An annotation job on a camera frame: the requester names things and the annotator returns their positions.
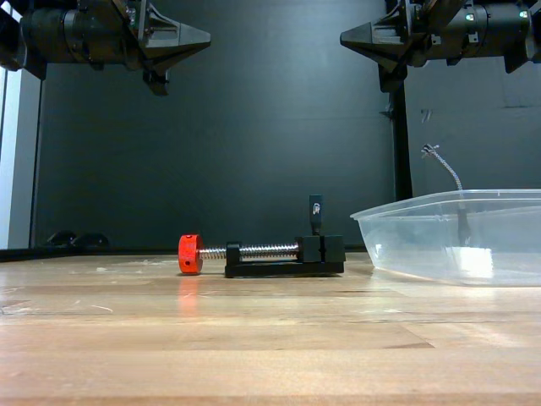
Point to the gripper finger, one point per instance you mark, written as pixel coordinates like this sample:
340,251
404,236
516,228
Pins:
380,55
173,57
380,34
169,34

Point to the small white paper label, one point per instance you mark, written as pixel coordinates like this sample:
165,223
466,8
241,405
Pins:
473,262

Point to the clear plastic tub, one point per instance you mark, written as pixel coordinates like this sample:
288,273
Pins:
422,254

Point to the black USB-C socket adapter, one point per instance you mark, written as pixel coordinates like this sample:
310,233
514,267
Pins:
315,211

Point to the black clamp with red knob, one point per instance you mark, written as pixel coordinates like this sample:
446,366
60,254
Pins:
274,268

